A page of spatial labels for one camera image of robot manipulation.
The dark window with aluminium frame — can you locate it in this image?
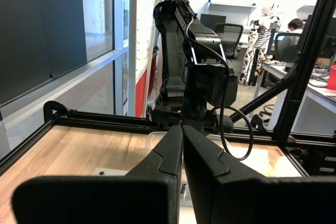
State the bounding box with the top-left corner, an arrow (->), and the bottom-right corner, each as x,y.
0,0 -> 137,116

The black right arm cable loop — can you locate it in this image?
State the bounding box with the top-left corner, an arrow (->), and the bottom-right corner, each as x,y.
209,77 -> 254,161

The black office chair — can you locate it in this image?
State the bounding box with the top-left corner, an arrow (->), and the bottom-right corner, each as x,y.
214,23 -> 245,61

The person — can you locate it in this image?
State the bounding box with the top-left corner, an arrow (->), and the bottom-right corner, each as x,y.
274,18 -> 307,63

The white office desk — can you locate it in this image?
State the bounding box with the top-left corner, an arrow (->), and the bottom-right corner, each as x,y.
258,60 -> 336,133

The white lattice figure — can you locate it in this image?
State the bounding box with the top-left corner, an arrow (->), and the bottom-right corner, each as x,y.
241,3 -> 286,86

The black aluminium frame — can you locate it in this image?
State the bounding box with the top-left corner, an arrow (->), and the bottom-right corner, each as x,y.
0,0 -> 336,177

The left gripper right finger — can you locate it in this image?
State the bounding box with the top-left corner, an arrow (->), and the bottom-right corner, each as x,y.
183,125 -> 336,224

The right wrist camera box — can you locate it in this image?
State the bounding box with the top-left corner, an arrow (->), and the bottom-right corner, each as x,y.
207,63 -> 238,107

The black computer monitor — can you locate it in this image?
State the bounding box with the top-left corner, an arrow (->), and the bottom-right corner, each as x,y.
200,14 -> 227,29

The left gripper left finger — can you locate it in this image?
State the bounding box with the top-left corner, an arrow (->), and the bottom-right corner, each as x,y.
12,125 -> 184,224

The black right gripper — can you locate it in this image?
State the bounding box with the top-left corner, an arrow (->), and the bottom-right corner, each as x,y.
181,104 -> 234,134

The clear plastic tub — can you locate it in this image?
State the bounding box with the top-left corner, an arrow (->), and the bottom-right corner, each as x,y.
146,130 -> 229,156

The red container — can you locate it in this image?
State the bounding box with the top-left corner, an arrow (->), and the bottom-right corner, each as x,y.
326,63 -> 336,90

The white wall shelf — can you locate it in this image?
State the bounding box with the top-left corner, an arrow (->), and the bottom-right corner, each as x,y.
206,0 -> 258,22

